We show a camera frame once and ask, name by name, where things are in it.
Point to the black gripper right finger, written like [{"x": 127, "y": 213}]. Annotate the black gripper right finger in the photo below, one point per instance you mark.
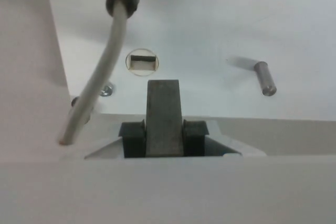
[{"x": 194, "y": 140}]

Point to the white task board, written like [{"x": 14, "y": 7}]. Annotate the white task board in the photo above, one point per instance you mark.
[{"x": 210, "y": 19}]

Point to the metal round peg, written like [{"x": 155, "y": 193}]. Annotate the metal round peg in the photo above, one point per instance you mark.
[{"x": 265, "y": 79}]

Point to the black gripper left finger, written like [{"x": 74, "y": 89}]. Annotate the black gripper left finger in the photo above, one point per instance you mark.
[{"x": 132, "y": 140}]

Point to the metal square peg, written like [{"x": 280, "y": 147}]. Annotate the metal square peg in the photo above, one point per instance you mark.
[{"x": 164, "y": 119}]

